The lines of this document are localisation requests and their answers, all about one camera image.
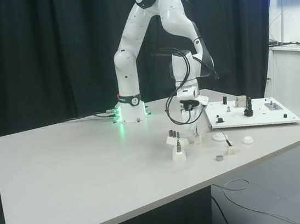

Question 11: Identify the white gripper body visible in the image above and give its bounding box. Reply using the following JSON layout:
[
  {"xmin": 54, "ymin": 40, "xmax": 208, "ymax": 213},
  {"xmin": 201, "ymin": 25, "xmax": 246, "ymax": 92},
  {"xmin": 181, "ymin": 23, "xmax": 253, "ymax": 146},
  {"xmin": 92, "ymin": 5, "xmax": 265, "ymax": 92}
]
[{"xmin": 181, "ymin": 105, "xmax": 208, "ymax": 135}]

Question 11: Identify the white large gear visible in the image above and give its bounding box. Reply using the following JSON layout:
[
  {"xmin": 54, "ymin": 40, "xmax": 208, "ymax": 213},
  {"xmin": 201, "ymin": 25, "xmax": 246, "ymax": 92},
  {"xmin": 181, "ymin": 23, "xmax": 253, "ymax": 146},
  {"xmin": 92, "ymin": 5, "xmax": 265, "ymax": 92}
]
[{"xmin": 212, "ymin": 132, "xmax": 228, "ymax": 142}]

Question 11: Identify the long white peg holder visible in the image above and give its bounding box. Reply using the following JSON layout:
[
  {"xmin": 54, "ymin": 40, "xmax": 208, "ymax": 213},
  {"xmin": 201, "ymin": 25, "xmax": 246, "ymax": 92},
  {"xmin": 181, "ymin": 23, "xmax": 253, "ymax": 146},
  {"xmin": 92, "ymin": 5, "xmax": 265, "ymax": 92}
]
[{"xmin": 165, "ymin": 133, "xmax": 190, "ymax": 148}]

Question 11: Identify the white single peg holder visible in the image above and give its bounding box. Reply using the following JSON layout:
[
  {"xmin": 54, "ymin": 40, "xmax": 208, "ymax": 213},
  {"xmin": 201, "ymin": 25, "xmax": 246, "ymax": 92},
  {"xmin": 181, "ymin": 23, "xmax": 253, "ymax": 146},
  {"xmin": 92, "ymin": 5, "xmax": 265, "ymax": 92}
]
[{"xmin": 169, "ymin": 144, "xmax": 190, "ymax": 166}]

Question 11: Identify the small white plug holder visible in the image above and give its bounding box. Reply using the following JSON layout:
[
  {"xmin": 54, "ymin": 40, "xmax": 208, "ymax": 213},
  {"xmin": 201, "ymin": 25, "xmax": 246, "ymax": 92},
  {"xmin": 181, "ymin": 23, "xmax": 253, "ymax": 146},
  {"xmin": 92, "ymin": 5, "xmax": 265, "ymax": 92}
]
[{"xmin": 227, "ymin": 145, "xmax": 241, "ymax": 156}]

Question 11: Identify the white medium gear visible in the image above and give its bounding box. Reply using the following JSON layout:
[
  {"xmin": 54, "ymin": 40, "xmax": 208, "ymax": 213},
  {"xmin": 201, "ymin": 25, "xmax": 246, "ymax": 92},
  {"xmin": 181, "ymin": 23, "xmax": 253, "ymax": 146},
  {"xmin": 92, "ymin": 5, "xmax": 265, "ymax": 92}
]
[{"xmin": 241, "ymin": 135, "xmax": 256, "ymax": 146}]

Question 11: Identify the white task board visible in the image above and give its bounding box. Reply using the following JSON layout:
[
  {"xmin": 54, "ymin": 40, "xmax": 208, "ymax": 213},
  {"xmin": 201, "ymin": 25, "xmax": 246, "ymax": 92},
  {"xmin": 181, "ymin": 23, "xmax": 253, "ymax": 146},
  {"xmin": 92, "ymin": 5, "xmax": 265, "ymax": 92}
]
[{"xmin": 202, "ymin": 89, "xmax": 300, "ymax": 137}]

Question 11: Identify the white cabinet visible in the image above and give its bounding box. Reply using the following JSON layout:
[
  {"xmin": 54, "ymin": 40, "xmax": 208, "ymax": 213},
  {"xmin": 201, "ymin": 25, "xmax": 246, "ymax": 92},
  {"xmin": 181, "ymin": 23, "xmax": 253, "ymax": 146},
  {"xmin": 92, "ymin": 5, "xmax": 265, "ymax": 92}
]
[{"xmin": 257, "ymin": 41, "xmax": 300, "ymax": 124}]

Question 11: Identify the black curtain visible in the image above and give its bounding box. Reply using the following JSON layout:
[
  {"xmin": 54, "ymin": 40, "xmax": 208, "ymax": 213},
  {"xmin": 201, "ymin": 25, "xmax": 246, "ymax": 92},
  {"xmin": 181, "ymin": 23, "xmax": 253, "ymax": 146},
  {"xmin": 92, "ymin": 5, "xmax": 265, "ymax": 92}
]
[{"xmin": 0, "ymin": 0, "xmax": 300, "ymax": 224}]

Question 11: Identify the black USB plug with cable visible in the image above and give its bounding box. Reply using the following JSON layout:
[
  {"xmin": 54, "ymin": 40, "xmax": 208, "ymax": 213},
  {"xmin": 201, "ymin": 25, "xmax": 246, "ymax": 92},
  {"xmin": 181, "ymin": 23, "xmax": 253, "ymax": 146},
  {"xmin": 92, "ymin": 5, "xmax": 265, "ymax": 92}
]
[{"xmin": 223, "ymin": 132, "xmax": 234, "ymax": 148}]

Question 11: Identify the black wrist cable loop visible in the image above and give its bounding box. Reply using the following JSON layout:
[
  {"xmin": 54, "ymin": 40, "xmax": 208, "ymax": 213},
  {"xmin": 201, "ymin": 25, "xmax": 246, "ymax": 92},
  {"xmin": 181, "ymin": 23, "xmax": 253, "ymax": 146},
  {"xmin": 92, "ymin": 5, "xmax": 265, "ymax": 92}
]
[{"xmin": 149, "ymin": 45, "xmax": 198, "ymax": 128}]

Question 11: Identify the grey floor cable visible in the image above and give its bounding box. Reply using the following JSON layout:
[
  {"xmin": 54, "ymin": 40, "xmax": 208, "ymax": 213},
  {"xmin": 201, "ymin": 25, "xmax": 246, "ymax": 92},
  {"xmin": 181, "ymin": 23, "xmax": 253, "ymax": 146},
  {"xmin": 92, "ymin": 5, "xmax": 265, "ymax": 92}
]
[{"xmin": 211, "ymin": 170, "xmax": 300, "ymax": 224}]

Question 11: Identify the black floor cable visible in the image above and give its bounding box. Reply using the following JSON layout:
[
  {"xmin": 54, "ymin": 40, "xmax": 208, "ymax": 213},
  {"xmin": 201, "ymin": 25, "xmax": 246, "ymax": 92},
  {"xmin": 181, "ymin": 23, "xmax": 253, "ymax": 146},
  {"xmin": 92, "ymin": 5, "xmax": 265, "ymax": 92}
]
[{"xmin": 210, "ymin": 192, "xmax": 239, "ymax": 224}]

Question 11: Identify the black base cable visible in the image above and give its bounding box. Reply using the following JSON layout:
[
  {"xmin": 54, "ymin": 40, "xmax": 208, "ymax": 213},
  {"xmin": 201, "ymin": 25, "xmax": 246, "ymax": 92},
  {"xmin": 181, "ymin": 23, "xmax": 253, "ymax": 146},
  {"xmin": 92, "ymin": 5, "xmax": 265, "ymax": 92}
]
[{"xmin": 64, "ymin": 108, "xmax": 118, "ymax": 124}]

